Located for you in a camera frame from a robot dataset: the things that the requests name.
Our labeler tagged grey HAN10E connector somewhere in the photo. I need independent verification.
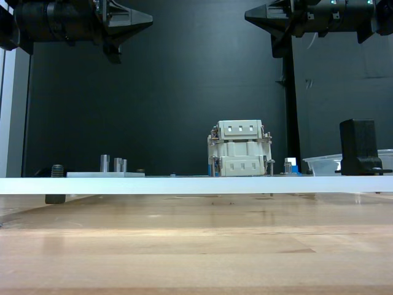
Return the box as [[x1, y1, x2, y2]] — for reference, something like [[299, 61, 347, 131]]
[[208, 119, 274, 144]]

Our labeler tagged grey connector hub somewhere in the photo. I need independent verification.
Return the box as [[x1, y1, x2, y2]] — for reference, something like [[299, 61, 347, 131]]
[[207, 141, 278, 178]]

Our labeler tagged small blue white connector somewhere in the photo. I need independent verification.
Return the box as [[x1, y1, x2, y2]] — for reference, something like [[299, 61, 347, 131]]
[[284, 157, 300, 175]]

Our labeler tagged aluminium plate with pins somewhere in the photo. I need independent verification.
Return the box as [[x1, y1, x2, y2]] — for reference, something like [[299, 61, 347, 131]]
[[66, 154, 146, 178]]

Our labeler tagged clear plastic tub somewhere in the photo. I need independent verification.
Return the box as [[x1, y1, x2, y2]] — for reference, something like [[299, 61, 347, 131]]
[[303, 149, 393, 176]]

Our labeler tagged black board bolt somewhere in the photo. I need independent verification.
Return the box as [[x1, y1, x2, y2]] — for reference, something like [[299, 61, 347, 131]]
[[45, 164, 67, 205]]

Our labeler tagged white board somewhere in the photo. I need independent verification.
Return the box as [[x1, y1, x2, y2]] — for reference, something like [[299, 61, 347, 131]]
[[0, 176, 393, 195]]

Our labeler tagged black metal frame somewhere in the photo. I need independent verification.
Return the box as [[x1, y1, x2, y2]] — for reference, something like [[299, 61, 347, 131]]
[[274, 57, 303, 160]]

